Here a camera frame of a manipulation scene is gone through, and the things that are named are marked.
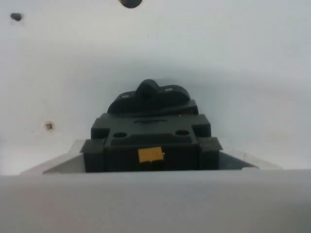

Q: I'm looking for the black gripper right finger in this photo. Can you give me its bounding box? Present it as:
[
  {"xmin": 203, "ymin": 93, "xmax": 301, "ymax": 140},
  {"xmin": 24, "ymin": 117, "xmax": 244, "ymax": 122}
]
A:
[{"xmin": 199, "ymin": 137, "xmax": 284, "ymax": 171}]

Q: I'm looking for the white task board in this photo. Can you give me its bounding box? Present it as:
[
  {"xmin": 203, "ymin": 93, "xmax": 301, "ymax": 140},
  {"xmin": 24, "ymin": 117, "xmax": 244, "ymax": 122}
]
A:
[{"xmin": 0, "ymin": 0, "xmax": 311, "ymax": 176}]

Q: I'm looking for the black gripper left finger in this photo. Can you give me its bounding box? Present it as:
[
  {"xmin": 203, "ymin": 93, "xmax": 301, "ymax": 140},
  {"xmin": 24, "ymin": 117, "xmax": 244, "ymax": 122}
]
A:
[{"xmin": 41, "ymin": 139, "xmax": 105, "ymax": 174}]

